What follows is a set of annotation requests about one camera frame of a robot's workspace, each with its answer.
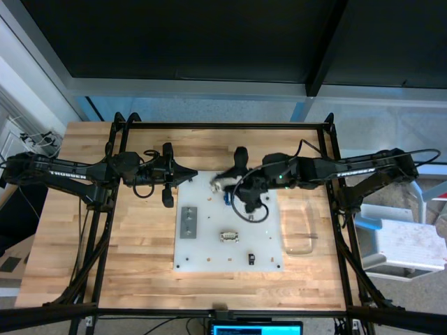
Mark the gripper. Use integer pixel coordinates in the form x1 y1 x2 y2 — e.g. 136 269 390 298
215 147 270 214
134 142 199 209

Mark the grey HAN10E connector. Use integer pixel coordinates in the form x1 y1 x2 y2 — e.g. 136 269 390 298
210 176 228 193

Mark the grey metal plate with pegs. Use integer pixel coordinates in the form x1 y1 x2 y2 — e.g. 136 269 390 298
179 206 198 240

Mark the white plastic board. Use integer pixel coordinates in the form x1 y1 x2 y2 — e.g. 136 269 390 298
173 170 286 272

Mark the clear plastic tub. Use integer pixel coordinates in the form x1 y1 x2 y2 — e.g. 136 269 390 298
281 199 315 258

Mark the blue laptop screen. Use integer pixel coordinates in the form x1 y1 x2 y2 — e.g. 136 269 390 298
208 320 304 335

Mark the brown cardboard sheet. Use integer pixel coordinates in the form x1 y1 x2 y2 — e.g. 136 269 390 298
0 235 36 280

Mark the white step stool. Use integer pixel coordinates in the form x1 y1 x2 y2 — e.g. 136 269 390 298
356 204 447 282

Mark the pale blue plastic stool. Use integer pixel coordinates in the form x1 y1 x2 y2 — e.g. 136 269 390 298
413 174 447 224

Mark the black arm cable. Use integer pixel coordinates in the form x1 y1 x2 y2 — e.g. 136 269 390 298
230 137 324 224
131 179 156 199

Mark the black table camera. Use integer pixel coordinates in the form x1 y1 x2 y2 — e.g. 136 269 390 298
212 302 230 320

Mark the black metal frame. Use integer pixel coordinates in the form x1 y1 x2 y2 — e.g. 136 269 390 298
0 110 447 335

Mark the cable bundle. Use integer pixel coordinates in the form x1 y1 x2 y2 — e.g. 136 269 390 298
19 131 60 149

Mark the black upright post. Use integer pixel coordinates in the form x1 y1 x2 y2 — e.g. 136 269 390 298
305 0 350 98

